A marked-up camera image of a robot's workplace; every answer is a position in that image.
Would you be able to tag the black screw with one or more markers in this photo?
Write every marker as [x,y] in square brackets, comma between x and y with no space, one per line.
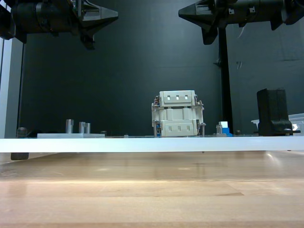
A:
[238,132]
[103,132]

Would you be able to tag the blue and white connector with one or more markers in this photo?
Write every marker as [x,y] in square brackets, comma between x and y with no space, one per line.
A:
[225,131]

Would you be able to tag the white task board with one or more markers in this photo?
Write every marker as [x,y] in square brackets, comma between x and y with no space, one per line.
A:
[142,145]

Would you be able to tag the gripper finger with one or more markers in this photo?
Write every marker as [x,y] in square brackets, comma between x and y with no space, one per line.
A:
[197,13]
[99,16]

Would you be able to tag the beige connector socket base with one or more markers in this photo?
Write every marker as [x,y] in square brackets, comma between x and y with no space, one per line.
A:
[177,128]

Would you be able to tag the black threaded standoff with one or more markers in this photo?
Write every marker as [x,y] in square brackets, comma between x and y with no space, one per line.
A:
[21,133]

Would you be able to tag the grey metal plate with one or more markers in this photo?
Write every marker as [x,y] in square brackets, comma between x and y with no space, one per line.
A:
[59,135]

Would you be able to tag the tall black connector housing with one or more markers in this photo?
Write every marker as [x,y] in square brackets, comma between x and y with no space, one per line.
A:
[272,107]

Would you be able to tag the black vertical beam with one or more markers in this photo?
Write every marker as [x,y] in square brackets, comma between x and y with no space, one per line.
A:
[225,95]

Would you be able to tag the black rubber foot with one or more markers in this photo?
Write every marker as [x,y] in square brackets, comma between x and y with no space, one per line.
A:
[19,156]

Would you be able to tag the silver forked metal post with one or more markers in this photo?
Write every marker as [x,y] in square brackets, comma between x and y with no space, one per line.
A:
[82,128]

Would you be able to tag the beige HAN10E connector insert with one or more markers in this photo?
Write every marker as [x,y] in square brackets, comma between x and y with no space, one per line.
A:
[173,102]

